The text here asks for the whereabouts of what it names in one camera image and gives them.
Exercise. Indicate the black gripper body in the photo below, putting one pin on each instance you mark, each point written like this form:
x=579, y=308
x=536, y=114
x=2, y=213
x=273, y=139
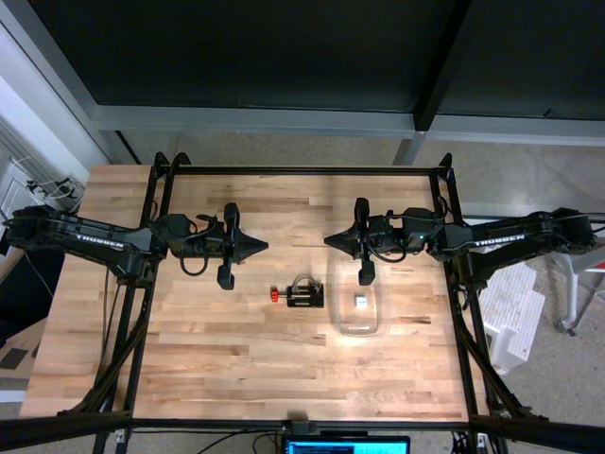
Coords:
x=373, y=236
x=227, y=246

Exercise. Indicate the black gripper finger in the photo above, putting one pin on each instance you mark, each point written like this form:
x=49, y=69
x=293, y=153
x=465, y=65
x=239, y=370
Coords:
x=345, y=236
x=250, y=241
x=249, y=251
x=345, y=246

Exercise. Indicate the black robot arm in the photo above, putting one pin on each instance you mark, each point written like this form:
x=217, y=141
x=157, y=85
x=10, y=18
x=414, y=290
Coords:
x=501, y=241
x=94, y=236

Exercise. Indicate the small white block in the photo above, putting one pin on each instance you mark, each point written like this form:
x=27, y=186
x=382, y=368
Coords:
x=361, y=301

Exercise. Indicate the black clamp with red knob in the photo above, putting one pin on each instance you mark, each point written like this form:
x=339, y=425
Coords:
x=307, y=300

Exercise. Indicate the clear plastic tub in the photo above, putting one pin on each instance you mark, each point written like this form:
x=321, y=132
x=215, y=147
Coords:
x=350, y=319

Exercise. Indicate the white step stool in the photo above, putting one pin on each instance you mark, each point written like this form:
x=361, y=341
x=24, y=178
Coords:
x=510, y=307

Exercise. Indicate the laptop screen with blue edge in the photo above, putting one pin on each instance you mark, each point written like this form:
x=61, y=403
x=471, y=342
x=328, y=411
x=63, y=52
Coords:
x=345, y=447

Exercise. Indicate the grey metal chair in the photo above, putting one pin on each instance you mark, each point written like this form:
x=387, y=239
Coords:
x=572, y=284

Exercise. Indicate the cardboard box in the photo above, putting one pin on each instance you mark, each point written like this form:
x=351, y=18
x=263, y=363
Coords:
x=28, y=338

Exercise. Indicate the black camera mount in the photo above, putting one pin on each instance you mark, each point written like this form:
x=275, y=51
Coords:
x=299, y=421

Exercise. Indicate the black metal frame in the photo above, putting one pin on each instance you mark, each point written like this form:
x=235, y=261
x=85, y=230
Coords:
x=71, y=425

